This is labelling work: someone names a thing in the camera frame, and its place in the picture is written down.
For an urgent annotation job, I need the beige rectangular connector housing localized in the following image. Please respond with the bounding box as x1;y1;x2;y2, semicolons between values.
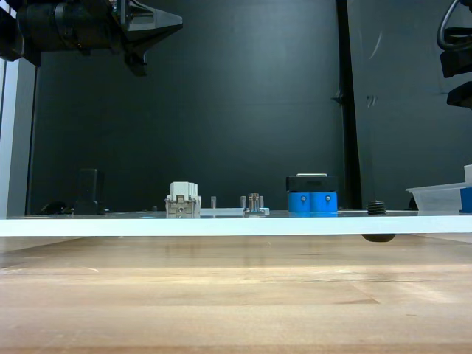
164;181;203;219

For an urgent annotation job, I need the small metal connector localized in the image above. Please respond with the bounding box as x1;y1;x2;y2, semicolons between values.
242;192;271;218

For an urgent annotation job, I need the black pillar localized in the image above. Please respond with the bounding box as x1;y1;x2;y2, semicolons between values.
333;0;362;209

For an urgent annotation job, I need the clear plastic tub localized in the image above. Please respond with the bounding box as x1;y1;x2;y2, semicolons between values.
405;165;472;215

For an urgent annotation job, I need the small black socket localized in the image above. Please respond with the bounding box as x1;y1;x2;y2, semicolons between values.
74;168;105;215

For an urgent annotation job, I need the black screw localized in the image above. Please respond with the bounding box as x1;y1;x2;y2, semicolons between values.
367;199;387;216

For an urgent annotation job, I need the black rubber foot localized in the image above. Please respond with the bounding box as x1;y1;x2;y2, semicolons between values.
360;233;396;245

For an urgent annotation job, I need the white board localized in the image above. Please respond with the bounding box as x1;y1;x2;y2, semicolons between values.
0;209;472;239

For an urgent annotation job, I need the gripper black cable loop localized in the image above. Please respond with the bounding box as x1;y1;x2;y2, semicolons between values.
437;0;465;51

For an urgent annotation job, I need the small blue connector mount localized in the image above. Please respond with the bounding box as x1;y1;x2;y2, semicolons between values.
459;186;472;214

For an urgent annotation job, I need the black connector on blue mount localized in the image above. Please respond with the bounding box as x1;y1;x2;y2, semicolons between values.
286;172;339;215

